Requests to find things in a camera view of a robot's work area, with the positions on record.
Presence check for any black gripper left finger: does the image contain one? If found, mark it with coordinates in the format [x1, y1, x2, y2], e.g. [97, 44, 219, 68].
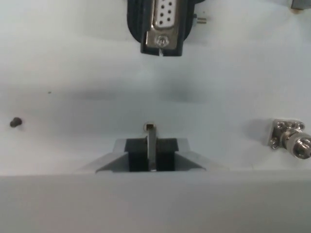
[79, 137, 149, 174]

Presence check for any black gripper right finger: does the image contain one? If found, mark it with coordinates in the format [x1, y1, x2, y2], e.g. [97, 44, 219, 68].
[155, 137, 230, 173]

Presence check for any thin metal square peg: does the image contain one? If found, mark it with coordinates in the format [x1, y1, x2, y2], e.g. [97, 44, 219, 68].
[147, 126, 158, 172]

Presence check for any medium metal square peg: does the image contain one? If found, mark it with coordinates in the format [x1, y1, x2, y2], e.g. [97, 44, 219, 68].
[290, 0, 311, 12]

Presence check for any white task board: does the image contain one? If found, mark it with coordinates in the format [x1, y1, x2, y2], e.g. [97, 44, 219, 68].
[0, 0, 311, 178]

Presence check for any metal BNC plug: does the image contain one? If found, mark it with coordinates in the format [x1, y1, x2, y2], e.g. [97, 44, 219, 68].
[282, 130, 311, 160]

